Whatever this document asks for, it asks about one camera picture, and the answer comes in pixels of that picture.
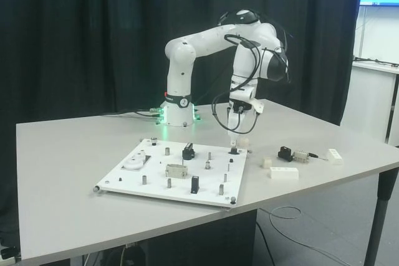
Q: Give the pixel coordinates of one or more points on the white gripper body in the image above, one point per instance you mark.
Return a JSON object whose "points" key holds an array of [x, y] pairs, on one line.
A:
{"points": [[237, 121]]}

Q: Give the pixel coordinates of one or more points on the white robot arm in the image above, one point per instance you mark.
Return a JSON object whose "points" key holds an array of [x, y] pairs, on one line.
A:
{"points": [[182, 69]]}

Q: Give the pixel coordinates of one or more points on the small white cube holder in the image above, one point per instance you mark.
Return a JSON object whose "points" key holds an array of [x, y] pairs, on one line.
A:
{"points": [[267, 164], [245, 142]]}

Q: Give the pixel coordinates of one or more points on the small dark bolt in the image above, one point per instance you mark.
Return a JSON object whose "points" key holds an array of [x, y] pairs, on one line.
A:
{"points": [[229, 163]]}

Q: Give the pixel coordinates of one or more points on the metal BNC plug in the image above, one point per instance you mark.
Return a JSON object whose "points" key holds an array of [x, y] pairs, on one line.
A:
{"points": [[206, 164]]}

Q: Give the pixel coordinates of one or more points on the metal square peg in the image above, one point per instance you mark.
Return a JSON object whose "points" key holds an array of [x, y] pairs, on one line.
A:
{"points": [[222, 189], [225, 177]]}

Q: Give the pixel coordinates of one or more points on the black USB plug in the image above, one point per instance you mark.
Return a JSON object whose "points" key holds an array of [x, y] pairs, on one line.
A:
{"points": [[188, 151]]}

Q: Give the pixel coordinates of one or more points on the black D-SUB plug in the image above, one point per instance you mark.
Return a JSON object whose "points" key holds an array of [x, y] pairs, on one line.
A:
{"points": [[285, 153]]}

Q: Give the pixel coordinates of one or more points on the black rectangular socket block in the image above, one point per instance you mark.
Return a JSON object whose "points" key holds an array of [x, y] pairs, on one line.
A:
{"points": [[195, 184]]}

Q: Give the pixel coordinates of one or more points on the long white holder block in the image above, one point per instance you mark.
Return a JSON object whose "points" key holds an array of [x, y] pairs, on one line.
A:
{"points": [[283, 173]]}

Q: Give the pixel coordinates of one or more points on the white task board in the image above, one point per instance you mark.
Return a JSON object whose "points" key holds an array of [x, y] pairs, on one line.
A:
{"points": [[184, 191]]}

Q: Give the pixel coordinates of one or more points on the metal waterproof plug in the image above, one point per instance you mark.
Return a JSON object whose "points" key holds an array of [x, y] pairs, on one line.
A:
{"points": [[153, 140]]}

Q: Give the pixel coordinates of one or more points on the white medium gear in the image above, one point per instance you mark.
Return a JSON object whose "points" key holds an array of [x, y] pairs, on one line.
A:
{"points": [[139, 156]]}

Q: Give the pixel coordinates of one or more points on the white large gear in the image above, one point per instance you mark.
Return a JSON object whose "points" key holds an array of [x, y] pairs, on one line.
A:
{"points": [[132, 164]]}

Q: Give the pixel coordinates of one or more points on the white holder with holes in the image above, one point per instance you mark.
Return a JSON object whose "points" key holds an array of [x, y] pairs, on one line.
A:
{"points": [[336, 156]]}

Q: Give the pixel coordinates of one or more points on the black table leg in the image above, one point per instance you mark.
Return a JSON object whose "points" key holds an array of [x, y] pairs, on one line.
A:
{"points": [[378, 216]]}

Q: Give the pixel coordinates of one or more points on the black curtain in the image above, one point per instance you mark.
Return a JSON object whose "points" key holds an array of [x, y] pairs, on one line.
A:
{"points": [[78, 29]]}

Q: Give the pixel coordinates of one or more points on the white power strip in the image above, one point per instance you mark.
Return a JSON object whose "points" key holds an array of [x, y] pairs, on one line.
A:
{"points": [[7, 258]]}

